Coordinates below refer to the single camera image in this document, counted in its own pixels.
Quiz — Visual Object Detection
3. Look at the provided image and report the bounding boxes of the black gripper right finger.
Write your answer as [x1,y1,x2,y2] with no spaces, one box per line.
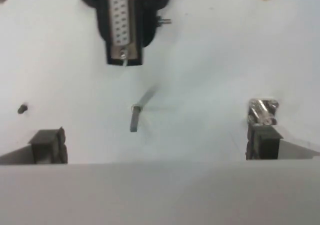
[245,124,320,161]

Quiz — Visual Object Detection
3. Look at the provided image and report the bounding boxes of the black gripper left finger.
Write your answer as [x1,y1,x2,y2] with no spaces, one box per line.
[0,126,69,166]

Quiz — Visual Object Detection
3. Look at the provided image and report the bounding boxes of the thin metal square peg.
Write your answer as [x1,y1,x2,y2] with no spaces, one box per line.
[129,104,142,134]

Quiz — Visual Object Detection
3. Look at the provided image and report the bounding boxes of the white task board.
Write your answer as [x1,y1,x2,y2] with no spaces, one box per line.
[0,0,320,166]

